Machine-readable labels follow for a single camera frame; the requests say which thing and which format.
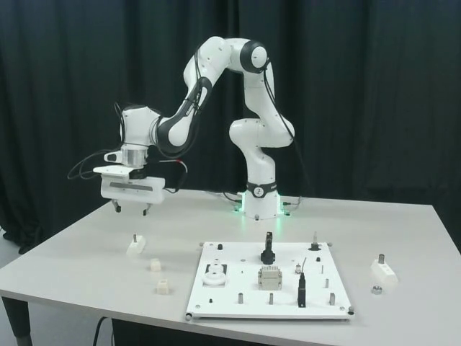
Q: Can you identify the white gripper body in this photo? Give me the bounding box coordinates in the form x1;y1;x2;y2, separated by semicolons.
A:
99;172;166;201

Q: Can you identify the long white peg holder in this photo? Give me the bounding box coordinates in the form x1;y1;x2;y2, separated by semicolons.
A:
370;257;399;284
125;236;147;256

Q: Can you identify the white large gear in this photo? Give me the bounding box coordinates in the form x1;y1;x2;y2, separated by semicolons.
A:
203;272;229;288

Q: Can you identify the black curtain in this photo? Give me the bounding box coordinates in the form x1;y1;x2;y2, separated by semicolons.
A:
0;0;461;255

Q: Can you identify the black waterproof plug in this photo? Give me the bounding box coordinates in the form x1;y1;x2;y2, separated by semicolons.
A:
259;231;277;266

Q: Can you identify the white task board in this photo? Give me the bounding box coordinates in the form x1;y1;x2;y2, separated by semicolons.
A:
184;240;356;321

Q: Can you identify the dark table leg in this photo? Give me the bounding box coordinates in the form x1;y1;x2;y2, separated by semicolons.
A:
1;297;32;346

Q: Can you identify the black looped gripper cable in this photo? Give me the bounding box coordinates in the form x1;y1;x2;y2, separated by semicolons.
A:
66;102;125;181

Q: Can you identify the black base cable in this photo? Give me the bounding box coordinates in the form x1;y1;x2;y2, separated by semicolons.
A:
215;190;246;203
282;196;303;217

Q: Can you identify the black floor cable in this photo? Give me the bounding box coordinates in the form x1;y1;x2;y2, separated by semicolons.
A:
93;316;113;346

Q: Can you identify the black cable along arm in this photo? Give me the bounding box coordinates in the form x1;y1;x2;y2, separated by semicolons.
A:
185;50;311;203

